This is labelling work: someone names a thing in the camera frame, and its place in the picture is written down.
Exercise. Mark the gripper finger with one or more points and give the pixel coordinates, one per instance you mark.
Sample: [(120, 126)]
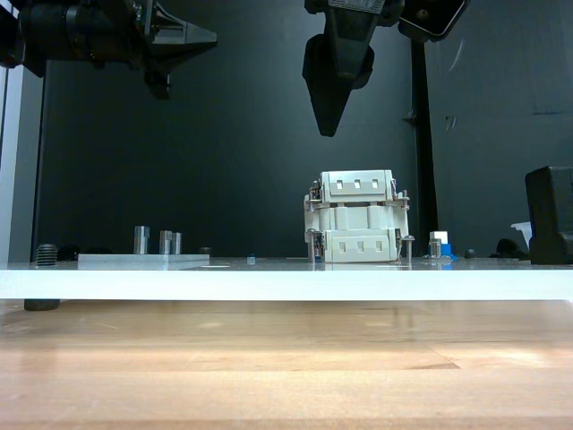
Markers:
[(197, 40), (329, 112), (353, 45)]

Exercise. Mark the grey HAN10E connector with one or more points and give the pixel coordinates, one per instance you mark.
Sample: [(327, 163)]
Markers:
[(358, 188)]

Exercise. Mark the grey HAN10E hub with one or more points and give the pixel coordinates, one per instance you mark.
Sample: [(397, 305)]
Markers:
[(358, 246)]

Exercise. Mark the small blue white block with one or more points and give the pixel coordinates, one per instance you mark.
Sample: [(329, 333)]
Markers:
[(439, 236)]

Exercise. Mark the small silver flanged socket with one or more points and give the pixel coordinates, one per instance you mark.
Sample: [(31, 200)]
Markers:
[(436, 249)]

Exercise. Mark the white plastic board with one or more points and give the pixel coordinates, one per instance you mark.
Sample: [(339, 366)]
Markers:
[(286, 284)]

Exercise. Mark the small black board screw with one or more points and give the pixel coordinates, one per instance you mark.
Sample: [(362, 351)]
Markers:
[(469, 254)]

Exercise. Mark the clear plastic tub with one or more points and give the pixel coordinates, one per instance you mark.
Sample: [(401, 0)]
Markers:
[(521, 229)]

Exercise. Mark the dark threaded board screw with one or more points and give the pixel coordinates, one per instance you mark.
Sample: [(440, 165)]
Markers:
[(47, 256)]

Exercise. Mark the grey metal plate with pegs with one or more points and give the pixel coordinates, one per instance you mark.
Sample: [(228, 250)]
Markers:
[(121, 263)]

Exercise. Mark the black clip block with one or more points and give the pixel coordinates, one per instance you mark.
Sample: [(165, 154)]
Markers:
[(550, 215)]

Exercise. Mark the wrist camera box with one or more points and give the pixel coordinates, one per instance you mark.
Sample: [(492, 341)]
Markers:
[(432, 18)]

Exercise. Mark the black aluminium frame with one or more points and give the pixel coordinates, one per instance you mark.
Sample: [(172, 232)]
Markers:
[(425, 179)]

